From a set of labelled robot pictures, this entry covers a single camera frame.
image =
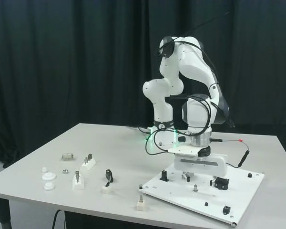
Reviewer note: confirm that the white task board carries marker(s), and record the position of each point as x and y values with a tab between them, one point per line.
181	202

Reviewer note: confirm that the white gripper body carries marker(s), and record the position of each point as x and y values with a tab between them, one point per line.
200	169

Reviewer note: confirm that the white round peg holder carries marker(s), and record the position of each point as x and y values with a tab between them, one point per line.
77	186

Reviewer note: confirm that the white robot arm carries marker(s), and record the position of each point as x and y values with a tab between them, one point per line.
197	59

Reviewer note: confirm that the large metal round peg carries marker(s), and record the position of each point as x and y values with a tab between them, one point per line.
77	173

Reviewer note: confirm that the black curtain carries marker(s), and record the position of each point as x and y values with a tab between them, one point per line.
62	59

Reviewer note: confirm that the white square peg holder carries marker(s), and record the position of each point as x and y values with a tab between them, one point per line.
88	165

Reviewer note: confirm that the black box under table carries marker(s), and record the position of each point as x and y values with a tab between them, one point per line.
97	220

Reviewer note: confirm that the small white bolt holder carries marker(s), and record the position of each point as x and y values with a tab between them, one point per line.
141	206

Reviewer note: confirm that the black D-SUB plug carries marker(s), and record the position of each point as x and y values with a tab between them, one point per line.
109	174

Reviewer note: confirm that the beige metal waterproof plug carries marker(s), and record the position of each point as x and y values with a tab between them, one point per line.
68	156

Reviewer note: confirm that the black table leg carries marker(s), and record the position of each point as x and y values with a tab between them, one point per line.
1	214

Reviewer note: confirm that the white medium gear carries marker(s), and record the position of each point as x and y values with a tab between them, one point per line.
49	186

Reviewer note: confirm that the metal BNC plug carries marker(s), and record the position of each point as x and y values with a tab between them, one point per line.
195	188

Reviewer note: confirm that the metal hex nut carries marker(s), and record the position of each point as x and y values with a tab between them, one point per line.
65	171

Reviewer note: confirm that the white large gear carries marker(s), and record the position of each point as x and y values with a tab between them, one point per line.
48	177

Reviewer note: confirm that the white small gear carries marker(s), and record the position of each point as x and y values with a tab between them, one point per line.
44	169

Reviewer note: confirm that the black rod with red tag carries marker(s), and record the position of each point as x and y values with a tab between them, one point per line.
243	158

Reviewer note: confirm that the metal bolt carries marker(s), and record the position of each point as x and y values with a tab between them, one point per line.
141	198

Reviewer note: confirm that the large metal square peg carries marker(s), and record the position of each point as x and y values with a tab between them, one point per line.
90	158

